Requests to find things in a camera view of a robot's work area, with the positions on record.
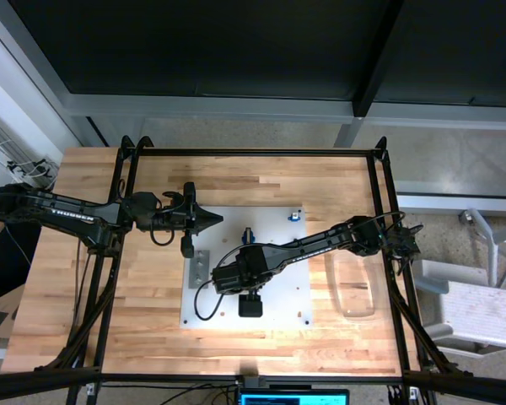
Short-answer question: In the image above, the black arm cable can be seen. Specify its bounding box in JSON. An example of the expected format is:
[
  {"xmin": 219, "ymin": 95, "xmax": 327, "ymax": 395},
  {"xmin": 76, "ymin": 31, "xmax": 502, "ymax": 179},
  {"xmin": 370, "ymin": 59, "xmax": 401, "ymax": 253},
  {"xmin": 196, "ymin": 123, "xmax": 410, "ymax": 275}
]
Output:
[{"xmin": 149, "ymin": 219, "xmax": 175, "ymax": 247}]

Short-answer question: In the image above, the white step stool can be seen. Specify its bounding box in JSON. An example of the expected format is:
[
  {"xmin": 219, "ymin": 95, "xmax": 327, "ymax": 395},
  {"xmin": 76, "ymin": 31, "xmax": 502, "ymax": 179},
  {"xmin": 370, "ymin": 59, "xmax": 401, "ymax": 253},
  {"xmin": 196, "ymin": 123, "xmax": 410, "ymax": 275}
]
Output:
[{"xmin": 412, "ymin": 208, "xmax": 506, "ymax": 359}]

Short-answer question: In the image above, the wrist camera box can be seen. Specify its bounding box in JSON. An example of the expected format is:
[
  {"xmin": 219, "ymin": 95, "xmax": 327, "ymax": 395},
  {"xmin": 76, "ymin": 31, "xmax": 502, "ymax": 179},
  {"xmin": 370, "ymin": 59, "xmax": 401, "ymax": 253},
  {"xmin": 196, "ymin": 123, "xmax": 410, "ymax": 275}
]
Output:
[{"xmin": 212, "ymin": 263, "xmax": 242, "ymax": 295}]

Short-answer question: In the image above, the cardboard box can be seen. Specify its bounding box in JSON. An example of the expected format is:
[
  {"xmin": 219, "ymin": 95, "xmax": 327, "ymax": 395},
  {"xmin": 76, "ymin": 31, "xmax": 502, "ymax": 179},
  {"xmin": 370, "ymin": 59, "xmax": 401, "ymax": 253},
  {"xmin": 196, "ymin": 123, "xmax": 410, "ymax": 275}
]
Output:
[{"xmin": 0, "ymin": 284, "xmax": 27, "ymax": 338}]

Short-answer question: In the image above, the clear plastic tub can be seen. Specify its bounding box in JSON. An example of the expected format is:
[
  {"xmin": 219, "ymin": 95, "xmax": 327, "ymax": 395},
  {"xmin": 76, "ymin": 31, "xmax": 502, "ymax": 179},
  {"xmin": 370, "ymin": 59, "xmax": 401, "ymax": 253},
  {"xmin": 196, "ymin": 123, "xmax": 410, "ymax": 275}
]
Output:
[{"xmin": 327, "ymin": 248, "xmax": 381, "ymax": 321}]

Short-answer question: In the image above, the white board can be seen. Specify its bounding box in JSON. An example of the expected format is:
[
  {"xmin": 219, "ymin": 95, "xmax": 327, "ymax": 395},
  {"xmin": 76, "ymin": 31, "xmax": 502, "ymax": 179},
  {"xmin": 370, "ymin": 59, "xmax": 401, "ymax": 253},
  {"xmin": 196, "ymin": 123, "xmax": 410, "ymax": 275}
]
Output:
[{"xmin": 180, "ymin": 205, "xmax": 314, "ymax": 331}]

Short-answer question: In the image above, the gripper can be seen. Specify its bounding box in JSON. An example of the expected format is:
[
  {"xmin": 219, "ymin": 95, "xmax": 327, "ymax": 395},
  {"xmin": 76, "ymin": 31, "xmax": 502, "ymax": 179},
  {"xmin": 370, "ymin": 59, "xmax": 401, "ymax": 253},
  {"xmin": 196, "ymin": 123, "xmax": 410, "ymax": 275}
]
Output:
[
  {"xmin": 159, "ymin": 181, "xmax": 225, "ymax": 259},
  {"xmin": 238, "ymin": 269, "xmax": 276, "ymax": 319}
]

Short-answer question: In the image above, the blue edged screen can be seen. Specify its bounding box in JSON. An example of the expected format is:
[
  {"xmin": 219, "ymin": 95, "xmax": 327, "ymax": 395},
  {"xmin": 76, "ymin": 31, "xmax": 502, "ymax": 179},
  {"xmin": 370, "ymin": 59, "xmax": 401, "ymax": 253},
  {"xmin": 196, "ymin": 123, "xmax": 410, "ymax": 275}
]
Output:
[{"xmin": 235, "ymin": 388, "xmax": 350, "ymax": 405}]

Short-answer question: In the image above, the flat metal bar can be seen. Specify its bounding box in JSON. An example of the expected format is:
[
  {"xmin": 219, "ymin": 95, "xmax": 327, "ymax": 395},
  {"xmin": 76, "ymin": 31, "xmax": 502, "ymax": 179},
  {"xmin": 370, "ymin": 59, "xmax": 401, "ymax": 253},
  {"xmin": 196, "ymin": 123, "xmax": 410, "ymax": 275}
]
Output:
[{"xmin": 187, "ymin": 249, "xmax": 211, "ymax": 289}]

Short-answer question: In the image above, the black camera cable loop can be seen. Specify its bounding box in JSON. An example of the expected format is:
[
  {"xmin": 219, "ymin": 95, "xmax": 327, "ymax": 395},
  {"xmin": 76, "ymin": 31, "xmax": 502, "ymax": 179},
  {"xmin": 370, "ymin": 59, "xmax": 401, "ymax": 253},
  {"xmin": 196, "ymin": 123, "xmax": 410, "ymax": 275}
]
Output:
[{"xmin": 193, "ymin": 280, "xmax": 227, "ymax": 321}]

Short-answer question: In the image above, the black wall pillar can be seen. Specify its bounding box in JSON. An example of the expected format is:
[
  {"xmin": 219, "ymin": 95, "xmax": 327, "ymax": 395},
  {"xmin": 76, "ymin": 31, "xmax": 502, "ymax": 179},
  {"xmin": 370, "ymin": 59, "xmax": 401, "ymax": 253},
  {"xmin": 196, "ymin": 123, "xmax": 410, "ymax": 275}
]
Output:
[{"xmin": 353, "ymin": 0, "xmax": 406, "ymax": 118}]

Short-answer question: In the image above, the black table frame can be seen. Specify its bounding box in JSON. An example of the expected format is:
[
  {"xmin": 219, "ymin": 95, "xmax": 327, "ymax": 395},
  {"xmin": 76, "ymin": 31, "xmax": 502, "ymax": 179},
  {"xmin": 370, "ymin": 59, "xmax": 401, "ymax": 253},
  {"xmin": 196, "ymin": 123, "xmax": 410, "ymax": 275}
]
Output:
[{"xmin": 0, "ymin": 134, "xmax": 506, "ymax": 405}]

